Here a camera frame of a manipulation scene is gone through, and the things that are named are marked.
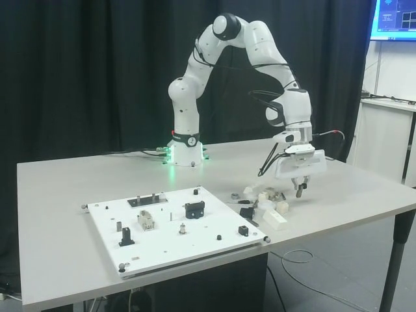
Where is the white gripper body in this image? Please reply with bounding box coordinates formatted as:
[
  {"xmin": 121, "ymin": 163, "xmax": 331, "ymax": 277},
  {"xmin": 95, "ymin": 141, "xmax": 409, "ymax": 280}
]
[{"xmin": 274, "ymin": 148, "xmax": 328, "ymax": 180}]

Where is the white long peg holder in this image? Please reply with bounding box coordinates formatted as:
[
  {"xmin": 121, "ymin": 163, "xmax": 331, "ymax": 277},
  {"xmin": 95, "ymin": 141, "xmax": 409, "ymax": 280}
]
[{"xmin": 258, "ymin": 207, "xmax": 290, "ymax": 232}]

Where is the white cabinet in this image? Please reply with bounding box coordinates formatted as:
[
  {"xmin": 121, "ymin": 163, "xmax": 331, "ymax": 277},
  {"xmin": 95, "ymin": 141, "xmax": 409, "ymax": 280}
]
[{"xmin": 346, "ymin": 96, "xmax": 416, "ymax": 189}]

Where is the white task board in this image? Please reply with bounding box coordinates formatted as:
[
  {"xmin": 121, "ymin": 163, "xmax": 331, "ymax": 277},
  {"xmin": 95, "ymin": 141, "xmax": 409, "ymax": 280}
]
[{"xmin": 81, "ymin": 185, "xmax": 271, "ymax": 280}]

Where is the black table leg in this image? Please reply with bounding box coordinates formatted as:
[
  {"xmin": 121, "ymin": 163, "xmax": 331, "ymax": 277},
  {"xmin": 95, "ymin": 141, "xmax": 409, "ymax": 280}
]
[{"xmin": 378, "ymin": 211, "xmax": 413, "ymax": 312}]

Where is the blue screen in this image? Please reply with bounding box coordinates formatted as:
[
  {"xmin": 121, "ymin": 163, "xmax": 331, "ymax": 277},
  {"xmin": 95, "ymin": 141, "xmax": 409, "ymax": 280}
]
[{"xmin": 369, "ymin": 0, "xmax": 416, "ymax": 42}]

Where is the black curtain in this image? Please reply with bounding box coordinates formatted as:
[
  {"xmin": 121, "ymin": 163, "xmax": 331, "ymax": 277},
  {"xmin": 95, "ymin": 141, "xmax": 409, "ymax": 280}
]
[{"xmin": 0, "ymin": 0, "xmax": 371, "ymax": 166}]

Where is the flat white camera plate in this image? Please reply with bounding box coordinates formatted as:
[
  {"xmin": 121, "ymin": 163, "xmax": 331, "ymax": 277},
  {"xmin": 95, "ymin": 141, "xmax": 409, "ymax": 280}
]
[{"xmin": 285, "ymin": 145, "xmax": 315, "ymax": 156}]

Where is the black camera cable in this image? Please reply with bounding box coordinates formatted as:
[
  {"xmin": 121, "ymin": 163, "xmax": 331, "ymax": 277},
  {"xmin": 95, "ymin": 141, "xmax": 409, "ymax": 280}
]
[{"xmin": 257, "ymin": 142, "xmax": 287, "ymax": 178}]

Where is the grey floor cable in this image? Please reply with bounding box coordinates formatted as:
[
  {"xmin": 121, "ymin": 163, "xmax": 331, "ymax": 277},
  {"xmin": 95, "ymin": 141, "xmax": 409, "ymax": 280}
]
[{"xmin": 275, "ymin": 248, "xmax": 391, "ymax": 312}]

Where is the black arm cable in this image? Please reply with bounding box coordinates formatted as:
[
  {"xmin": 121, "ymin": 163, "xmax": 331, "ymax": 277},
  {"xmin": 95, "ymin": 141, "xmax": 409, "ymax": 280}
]
[{"xmin": 194, "ymin": 38, "xmax": 300, "ymax": 109}]

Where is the black base cable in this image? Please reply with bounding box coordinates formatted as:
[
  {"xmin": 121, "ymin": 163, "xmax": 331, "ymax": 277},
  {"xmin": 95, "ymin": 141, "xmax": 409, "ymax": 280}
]
[{"xmin": 123, "ymin": 148, "xmax": 170, "ymax": 158}]

